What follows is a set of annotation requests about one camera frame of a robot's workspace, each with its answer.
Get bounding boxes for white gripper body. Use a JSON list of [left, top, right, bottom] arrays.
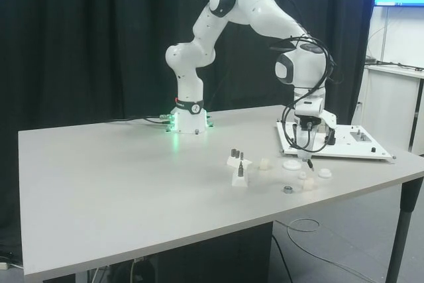
[[295, 123, 317, 160]]

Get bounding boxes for tall black plug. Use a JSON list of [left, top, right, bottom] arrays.
[[325, 126, 337, 146]]

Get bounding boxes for white task board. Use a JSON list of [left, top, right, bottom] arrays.
[[276, 120, 397, 164]]

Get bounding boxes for narrow white peg holder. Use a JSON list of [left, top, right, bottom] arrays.
[[231, 170, 250, 188]]

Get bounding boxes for wide white peg holder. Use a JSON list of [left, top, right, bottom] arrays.
[[226, 155, 253, 168]]

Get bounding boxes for white cabinet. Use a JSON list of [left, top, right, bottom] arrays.
[[350, 62, 424, 156]]

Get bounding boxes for dark grey table leg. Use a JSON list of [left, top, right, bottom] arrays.
[[386, 176, 423, 283]]

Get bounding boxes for black curtain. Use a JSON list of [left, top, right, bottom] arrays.
[[0, 0, 378, 264]]

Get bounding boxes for grey floor cable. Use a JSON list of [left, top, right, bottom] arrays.
[[286, 218, 368, 283]]

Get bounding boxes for black floor cable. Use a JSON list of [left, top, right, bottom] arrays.
[[271, 235, 301, 283]]

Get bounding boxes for black base cable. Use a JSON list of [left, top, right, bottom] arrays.
[[109, 115, 175, 128]]

